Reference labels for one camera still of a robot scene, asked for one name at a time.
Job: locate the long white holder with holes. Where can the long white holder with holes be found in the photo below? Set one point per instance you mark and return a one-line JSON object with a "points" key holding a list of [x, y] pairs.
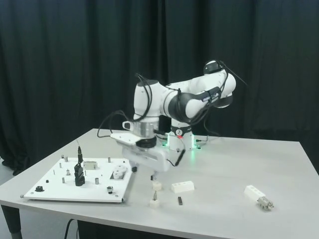
{"points": [[253, 192], [182, 187]]}

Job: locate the small white wrist camera box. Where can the small white wrist camera box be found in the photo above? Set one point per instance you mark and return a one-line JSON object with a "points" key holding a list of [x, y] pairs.
{"points": [[127, 125]]}

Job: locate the black table leg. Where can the black table leg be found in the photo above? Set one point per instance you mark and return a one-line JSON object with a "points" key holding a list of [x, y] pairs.
{"points": [[10, 221]]}

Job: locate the black D-SUB plug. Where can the black D-SUB plug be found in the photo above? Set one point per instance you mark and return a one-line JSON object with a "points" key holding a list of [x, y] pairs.
{"points": [[79, 176]]}

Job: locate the small white holder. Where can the small white holder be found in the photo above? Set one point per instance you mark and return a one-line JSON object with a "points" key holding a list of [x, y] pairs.
{"points": [[153, 203], [157, 186]]}

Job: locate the grey metal multi-pin plug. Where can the grey metal multi-pin plug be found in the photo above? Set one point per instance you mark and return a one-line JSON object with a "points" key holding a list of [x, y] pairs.
{"points": [[266, 202]]}

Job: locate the white large gear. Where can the white large gear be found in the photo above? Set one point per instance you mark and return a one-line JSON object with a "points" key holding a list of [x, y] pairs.
{"points": [[122, 168]]}

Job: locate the clear Ethernet plug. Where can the clear Ethernet plug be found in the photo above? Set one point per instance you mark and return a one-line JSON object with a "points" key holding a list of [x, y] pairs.
{"points": [[154, 195]]}

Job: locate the metal BNC plug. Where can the metal BNC plug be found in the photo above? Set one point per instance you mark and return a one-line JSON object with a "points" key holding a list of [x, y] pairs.
{"points": [[67, 172]]}

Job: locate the black waterproof plug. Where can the black waterproof plug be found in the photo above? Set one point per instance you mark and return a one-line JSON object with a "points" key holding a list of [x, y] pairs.
{"points": [[40, 188]]}

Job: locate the small black flat plug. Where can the small black flat plug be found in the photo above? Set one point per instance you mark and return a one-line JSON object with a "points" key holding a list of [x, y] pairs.
{"points": [[179, 201]]}

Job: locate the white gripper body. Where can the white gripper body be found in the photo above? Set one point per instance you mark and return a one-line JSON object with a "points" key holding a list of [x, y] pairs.
{"points": [[149, 156]]}

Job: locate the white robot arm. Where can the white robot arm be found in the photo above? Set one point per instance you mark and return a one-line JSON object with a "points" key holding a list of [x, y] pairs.
{"points": [[189, 99]]}

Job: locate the white task board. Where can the white task board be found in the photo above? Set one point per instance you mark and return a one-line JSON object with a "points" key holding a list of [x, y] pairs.
{"points": [[74, 191]]}

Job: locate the thin black rod red tag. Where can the thin black rod red tag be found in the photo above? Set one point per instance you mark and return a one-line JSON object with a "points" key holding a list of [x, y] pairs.
{"points": [[180, 158]]}

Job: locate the black curtain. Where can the black curtain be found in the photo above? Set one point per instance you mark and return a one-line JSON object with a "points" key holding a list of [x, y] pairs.
{"points": [[49, 62]]}

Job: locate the flat white wrist plate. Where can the flat white wrist plate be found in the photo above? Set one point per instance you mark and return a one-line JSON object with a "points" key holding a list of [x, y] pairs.
{"points": [[124, 139]]}

